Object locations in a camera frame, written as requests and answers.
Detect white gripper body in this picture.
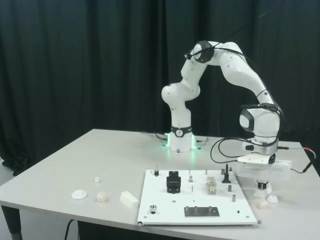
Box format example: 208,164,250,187
237,161,293,181

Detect white peg holder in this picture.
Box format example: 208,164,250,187
254,184,274,199

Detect beige cube holder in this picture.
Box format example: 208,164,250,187
255,198,269,211
96,191,109,203

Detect black USB plug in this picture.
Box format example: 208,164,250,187
221,164,232,184

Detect grey metal connector housing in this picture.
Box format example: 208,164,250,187
205,176,217,197

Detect white task board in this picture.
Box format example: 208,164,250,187
136,169,262,221

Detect black D-SUB plug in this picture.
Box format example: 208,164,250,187
166,171,182,196

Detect long white holder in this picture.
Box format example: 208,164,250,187
119,191,140,209

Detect large white gear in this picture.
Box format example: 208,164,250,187
71,189,88,201

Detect black curtains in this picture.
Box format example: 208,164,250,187
0,0,320,177

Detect black table leg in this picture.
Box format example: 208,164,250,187
0,204,21,240

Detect thin black rod on wire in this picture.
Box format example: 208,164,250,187
276,146,317,174

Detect black looped wrist cable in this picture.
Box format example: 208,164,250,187
210,137,251,164

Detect black base cable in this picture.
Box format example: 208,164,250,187
143,132,168,141

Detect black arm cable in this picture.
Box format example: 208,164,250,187
184,7,287,132

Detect black floor cable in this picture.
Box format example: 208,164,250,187
64,219,77,240

